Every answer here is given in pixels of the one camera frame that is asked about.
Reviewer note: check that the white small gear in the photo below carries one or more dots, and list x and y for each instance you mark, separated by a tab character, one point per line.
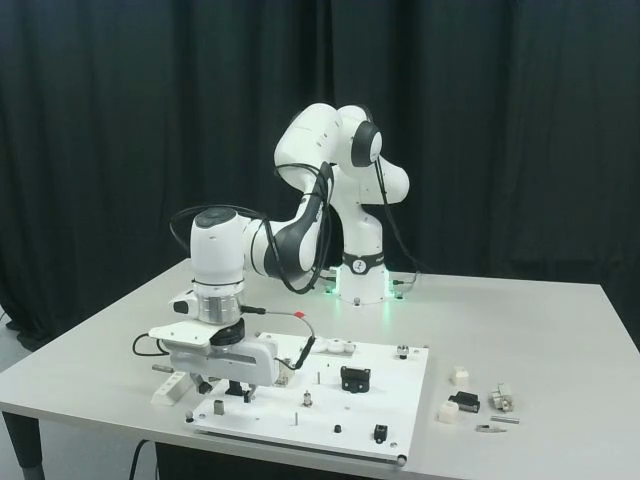
348	344

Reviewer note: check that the thick metal square peg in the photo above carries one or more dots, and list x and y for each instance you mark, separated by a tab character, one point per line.
218	407

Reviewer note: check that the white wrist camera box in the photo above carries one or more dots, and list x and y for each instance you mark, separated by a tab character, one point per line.
180	305

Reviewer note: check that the white task board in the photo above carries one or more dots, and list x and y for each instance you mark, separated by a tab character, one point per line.
350	410

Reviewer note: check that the metal round peg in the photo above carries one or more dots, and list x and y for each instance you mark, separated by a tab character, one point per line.
505	419

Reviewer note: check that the white and metal plug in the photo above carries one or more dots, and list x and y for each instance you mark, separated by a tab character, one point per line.
501	395

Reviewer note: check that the flat white mounting plate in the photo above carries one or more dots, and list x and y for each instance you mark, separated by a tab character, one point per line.
175	334

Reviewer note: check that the small white holder block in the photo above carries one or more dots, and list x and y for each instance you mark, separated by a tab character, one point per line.
461	375
448	413

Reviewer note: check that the long white peg holder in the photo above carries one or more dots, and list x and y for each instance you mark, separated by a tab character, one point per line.
167	393

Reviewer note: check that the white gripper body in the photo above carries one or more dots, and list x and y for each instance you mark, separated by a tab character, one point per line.
240	365

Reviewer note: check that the black curtain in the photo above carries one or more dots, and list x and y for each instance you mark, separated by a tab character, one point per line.
100	100

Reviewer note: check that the small metal plug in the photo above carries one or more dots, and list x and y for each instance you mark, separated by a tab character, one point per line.
487	428

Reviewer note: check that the black D-SUB plug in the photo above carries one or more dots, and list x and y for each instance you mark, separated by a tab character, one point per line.
464	401

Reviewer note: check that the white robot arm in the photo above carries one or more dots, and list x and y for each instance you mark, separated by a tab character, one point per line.
360	220

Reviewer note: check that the metal BNC plug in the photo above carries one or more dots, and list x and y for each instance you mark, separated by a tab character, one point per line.
401	352

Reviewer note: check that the metal bolt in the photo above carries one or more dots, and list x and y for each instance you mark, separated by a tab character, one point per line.
305	398

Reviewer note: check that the black table leg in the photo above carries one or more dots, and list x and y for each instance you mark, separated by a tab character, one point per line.
22	445

